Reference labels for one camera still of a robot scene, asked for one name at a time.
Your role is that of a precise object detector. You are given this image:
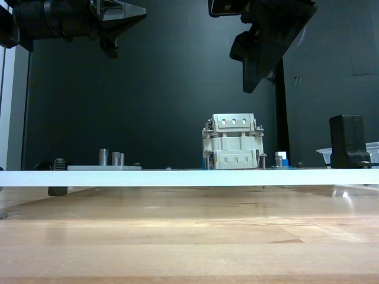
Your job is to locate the beige HAN10E connector insert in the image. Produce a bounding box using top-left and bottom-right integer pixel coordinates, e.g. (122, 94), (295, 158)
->
(202, 113), (265, 140)

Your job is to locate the clear plastic tub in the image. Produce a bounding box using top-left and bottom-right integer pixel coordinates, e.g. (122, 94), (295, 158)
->
(316, 141), (379, 166)

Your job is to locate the grey metal plate with posts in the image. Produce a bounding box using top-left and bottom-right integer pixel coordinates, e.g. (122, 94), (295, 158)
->
(67, 147), (142, 172)

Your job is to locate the black standoff bolt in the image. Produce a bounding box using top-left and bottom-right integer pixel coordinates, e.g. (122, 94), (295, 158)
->
(48, 158), (68, 197)

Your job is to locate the white board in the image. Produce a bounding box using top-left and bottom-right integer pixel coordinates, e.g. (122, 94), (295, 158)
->
(0, 170), (379, 188)

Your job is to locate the small blue white connector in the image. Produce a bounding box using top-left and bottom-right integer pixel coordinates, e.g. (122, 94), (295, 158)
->
(275, 151), (293, 170)

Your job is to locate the black clamp block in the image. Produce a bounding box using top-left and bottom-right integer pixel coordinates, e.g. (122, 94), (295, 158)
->
(329, 114), (372, 169)

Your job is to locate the beige connector hub housing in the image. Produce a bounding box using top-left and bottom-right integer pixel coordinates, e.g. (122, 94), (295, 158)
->
(202, 135), (268, 171)

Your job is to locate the black aluminium frame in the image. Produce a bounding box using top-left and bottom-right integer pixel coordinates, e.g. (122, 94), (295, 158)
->
(272, 57), (291, 168)

